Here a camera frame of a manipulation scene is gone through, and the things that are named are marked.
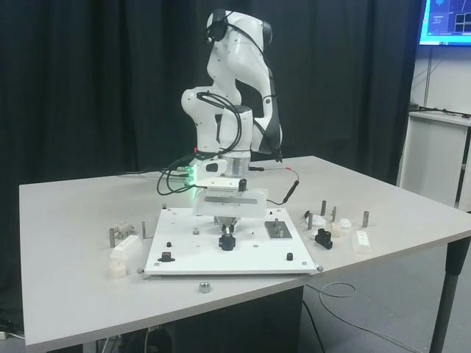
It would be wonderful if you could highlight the pale grey plug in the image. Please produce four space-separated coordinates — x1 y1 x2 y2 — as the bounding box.
114 221 134 239

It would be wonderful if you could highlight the black D-SUB plug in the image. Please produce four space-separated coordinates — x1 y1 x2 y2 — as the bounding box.
314 228 334 249

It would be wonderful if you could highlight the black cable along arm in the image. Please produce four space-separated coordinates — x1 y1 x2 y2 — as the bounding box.
205 10 285 163

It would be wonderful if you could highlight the small white wrist camera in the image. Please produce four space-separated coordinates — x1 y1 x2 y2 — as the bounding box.
196 158 227 182

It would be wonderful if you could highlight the dark grey table leg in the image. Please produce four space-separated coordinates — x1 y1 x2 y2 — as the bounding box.
430 240 468 353

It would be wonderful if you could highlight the black camera cable loop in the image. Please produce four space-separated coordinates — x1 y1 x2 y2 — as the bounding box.
155 154 196 196

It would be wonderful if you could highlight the blue screen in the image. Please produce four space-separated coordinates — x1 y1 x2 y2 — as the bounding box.
418 0 471 47

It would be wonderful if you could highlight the black curtain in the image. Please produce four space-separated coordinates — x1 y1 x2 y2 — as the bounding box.
0 0 422 324

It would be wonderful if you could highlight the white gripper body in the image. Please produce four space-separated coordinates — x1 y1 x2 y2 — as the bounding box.
194 188 267 218

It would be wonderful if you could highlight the white task board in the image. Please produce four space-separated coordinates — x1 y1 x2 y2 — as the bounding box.
141 206 322 277

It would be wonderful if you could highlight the long white peg holder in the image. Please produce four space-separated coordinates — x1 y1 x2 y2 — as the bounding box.
110 235 143 263

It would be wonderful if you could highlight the white large gear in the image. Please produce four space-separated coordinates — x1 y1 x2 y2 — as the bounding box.
107 260 128 279

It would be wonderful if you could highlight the black floor cable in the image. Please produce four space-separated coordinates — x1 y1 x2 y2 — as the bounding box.
301 300 325 353

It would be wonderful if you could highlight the black wrist cable bundle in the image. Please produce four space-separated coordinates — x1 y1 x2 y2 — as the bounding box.
196 91 244 152

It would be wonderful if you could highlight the white cabinet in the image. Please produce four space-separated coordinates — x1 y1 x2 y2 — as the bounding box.
397 110 471 213

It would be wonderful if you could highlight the black cable on cabinet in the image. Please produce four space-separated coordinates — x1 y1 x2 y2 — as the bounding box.
408 104 471 119

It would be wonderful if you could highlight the grey floor cable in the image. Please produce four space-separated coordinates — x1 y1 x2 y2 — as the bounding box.
318 281 433 345

